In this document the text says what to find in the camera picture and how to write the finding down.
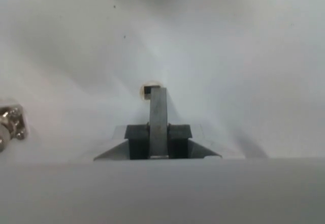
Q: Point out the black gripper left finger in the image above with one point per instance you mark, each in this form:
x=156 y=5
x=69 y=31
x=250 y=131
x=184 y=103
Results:
x=138 y=144

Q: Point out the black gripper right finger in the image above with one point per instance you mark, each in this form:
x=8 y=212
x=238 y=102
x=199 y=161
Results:
x=179 y=144

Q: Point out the white task board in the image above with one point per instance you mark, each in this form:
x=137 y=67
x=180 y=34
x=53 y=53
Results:
x=203 y=43

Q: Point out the metal BNC plug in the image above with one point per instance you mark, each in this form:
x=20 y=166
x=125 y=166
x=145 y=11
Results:
x=3 y=140

